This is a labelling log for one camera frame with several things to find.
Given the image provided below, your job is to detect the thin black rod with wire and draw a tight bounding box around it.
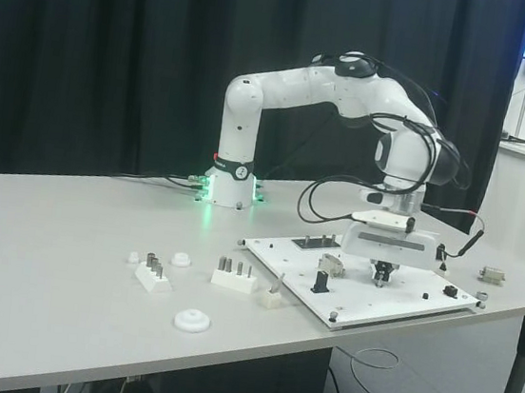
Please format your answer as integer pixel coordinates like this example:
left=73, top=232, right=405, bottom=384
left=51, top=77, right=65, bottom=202
left=414, top=201, right=488, bottom=261

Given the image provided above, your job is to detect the white round peg holder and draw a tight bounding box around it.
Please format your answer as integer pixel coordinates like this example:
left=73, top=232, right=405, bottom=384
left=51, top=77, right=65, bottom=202
left=132, top=260, right=176, bottom=298

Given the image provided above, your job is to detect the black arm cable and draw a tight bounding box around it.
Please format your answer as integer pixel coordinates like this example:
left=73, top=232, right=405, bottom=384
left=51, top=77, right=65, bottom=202
left=301, top=49, right=486, bottom=192

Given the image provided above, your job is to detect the black looping cable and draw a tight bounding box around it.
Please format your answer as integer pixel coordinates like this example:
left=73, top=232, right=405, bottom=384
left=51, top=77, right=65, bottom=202
left=295, top=172, right=367, bottom=232

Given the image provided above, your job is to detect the metal USB plug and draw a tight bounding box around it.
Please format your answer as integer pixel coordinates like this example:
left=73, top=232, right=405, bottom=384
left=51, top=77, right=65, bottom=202
left=269, top=270, right=287, bottom=297

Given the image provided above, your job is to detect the black base cable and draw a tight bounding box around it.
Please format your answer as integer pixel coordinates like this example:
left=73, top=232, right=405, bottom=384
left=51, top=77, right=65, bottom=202
left=115, top=167, right=208, bottom=194

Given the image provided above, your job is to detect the black curtain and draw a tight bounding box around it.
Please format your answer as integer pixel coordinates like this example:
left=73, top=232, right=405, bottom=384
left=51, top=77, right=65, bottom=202
left=0, top=0, right=525, bottom=393

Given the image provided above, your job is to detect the beige waterproof plug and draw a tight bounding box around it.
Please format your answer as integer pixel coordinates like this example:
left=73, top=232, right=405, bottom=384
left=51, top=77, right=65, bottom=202
left=476, top=264, right=499, bottom=284

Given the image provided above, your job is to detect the white task board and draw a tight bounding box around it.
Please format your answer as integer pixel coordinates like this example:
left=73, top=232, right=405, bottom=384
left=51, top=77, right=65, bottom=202
left=227, top=225, right=495, bottom=350

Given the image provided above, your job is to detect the white large gear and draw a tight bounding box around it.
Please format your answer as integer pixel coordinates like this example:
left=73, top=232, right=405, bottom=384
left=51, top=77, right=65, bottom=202
left=171, top=305, right=212, bottom=337

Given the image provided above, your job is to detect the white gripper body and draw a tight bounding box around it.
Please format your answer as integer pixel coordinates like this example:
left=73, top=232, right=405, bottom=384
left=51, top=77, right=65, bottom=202
left=340, top=219, right=442, bottom=272

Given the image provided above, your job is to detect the white medium gear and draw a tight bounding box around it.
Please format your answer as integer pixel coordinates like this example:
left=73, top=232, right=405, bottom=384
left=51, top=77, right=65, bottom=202
left=168, top=250, right=192, bottom=269

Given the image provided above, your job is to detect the white square peg holder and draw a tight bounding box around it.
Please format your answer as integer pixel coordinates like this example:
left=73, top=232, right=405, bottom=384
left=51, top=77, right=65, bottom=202
left=209, top=266, right=261, bottom=297

